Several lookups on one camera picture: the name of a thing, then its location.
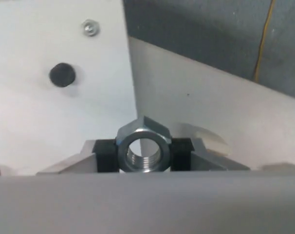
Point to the white notched cube holder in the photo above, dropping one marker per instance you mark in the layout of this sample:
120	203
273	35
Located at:
210	141

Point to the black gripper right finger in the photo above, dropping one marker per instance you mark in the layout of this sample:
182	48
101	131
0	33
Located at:
181	156

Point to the white task board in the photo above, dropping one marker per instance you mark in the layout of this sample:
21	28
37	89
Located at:
28	109

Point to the metal hex bolt nut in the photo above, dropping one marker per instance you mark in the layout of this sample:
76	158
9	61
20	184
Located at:
137	128

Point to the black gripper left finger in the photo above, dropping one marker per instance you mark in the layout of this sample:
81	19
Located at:
106	156

